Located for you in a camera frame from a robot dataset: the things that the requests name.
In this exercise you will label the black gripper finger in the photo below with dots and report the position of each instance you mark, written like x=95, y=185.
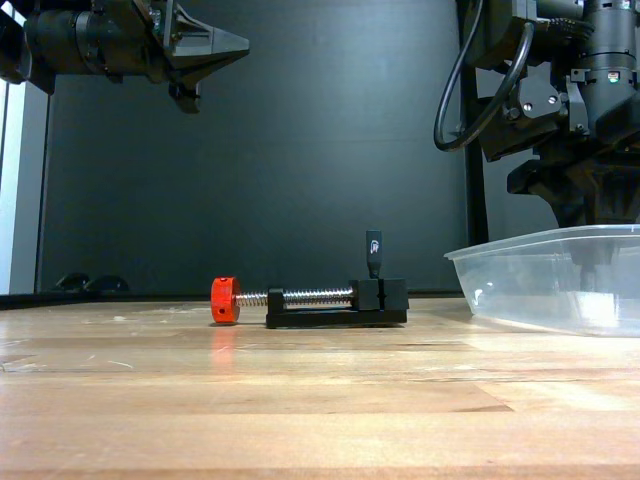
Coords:
x=210, y=42
x=192, y=67

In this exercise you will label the clear plastic tub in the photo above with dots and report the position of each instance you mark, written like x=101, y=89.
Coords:
x=550, y=300

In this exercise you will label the black vise with orange knob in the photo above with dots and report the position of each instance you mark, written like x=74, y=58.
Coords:
x=330, y=320

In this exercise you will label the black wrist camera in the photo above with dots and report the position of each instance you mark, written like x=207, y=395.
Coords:
x=530, y=130

